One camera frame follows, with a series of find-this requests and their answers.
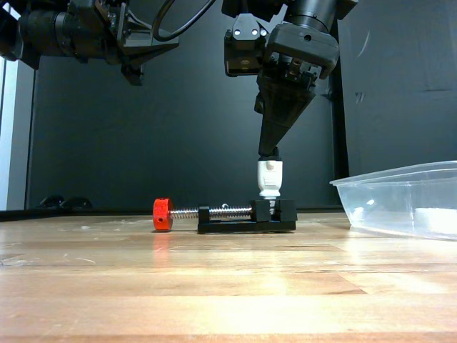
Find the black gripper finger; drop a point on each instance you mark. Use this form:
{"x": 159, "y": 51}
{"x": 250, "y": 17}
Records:
{"x": 282, "y": 107}
{"x": 139, "y": 46}

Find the black power plug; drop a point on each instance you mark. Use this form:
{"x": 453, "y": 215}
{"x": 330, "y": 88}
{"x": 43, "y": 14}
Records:
{"x": 275, "y": 156}

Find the clear plastic container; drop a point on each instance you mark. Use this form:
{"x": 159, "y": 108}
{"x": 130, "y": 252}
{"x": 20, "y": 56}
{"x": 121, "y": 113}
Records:
{"x": 385, "y": 200}

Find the black square pillar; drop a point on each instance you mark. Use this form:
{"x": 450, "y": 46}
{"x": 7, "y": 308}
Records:
{"x": 339, "y": 143}

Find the black vise with red knob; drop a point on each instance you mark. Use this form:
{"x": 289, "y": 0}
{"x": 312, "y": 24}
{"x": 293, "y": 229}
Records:
{"x": 246, "y": 227}

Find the small white block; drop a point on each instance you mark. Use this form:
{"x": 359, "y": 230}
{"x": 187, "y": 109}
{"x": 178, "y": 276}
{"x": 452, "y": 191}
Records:
{"x": 435, "y": 218}

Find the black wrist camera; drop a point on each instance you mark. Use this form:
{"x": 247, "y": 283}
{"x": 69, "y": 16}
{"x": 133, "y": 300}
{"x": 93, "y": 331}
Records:
{"x": 244, "y": 53}

